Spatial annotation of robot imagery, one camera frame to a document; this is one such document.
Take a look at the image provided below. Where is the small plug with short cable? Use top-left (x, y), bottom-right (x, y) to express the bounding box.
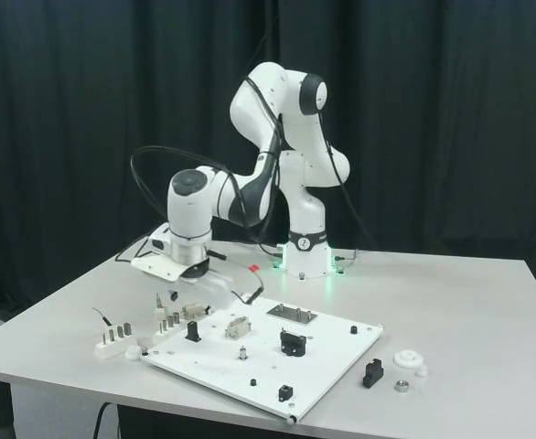
top-left (92, 306), bottom-right (113, 331)

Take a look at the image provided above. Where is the black rod with red tag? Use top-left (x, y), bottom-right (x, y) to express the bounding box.
top-left (208, 249), bottom-right (265, 306)

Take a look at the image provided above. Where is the white large gear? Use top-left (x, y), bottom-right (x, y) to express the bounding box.
top-left (394, 348), bottom-right (427, 369)

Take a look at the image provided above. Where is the white task board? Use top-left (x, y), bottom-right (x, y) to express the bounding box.
top-left (139, 295), bottom-right (385, 424)

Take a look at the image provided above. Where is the white peg holder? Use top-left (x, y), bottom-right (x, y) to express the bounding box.
top-left (152, 319), bottom-right (191, 343)
top-left (94, 332), bottom-right (139, 360)

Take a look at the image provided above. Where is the black stepped plug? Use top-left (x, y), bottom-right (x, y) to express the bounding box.
top-left (362, 359), bottom-right (384, 389)

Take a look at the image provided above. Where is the black curtain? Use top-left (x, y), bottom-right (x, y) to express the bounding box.
top-left (0, 0), bottom-right (536, 306)

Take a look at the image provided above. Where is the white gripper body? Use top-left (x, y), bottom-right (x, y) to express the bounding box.
top-left (176, 270), bottom-right (233, 311)

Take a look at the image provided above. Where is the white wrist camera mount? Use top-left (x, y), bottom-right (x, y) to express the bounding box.
top-left (130, 231), bottom-right (183, 283)

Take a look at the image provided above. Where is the black cable under table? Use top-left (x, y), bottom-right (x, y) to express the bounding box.
top-left (92, 401), bottom-right (118, 439)

